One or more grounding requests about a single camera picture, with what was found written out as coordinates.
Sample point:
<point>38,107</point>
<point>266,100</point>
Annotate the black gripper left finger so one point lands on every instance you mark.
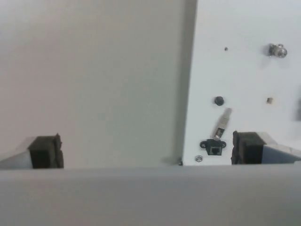
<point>44,153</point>

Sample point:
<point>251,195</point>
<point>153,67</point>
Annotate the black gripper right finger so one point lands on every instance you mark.
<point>249,148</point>

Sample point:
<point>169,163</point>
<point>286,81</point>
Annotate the grey Ethernet plug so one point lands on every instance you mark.
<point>221,126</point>

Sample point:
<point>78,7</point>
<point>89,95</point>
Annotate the white task board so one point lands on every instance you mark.
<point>244,70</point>

